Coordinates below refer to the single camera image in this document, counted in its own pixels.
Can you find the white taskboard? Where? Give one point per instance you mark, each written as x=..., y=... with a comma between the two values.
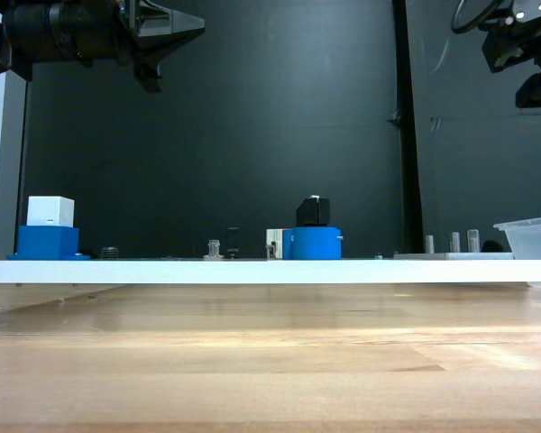
x=270, y=270

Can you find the black metal frame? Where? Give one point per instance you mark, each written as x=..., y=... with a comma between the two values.
x=410, y=135

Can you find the black D-sub connector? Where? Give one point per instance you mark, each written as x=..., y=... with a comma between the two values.
x=313, y=211

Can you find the black round knob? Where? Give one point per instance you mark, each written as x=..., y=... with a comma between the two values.
x=109, y=252

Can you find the beige connector housing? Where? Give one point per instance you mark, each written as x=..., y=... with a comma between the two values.
x=274, y=243

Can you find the grey metal plate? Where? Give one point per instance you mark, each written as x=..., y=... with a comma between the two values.
x=455, y=255

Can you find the blue square mount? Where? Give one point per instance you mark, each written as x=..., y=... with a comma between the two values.
x=47, y=243

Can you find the clear plastic tub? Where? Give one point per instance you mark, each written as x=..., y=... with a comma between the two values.
x=536, y=239

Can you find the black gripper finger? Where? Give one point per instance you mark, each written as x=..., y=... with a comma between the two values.
x=185, y=20
x=162, y=44

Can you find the steel peg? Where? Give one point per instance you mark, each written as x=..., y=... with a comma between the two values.
x=454, y=242
x=473, y=241
x=430, y=244

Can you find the blue round connector mount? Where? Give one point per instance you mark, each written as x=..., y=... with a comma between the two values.
x=315, y=245

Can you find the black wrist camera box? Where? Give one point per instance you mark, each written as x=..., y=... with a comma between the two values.
x=507, y=52

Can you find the small black connector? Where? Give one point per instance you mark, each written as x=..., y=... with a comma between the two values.
x=233, y=241

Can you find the white cube block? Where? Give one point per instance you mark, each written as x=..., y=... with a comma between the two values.
x=49, y=211

